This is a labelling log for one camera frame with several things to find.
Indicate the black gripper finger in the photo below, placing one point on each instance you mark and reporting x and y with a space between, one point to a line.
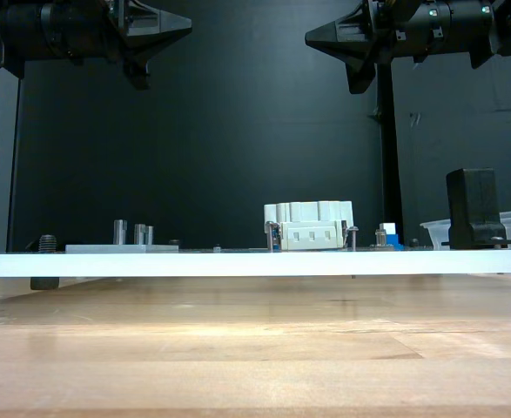
150 19
146 45
349 53
346 33

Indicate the short steel bar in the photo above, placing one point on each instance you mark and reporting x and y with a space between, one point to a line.
121 233
139 235
150 236

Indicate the grey metal bar plate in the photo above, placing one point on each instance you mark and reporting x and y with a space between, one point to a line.
108 248

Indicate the small white blue socket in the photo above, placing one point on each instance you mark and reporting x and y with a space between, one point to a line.
390 229

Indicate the beige connector housing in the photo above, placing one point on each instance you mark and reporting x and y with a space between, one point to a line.
313 235

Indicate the clear plastic tub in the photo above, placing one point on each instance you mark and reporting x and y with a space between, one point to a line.
434 233

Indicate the black threaded screw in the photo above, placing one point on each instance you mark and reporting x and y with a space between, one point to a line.
49 244

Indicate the white task board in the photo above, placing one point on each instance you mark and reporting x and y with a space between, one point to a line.
255 265

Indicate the black board foot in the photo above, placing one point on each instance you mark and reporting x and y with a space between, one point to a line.
44 284

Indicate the black wall post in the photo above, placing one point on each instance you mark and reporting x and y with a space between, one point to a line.
390 174

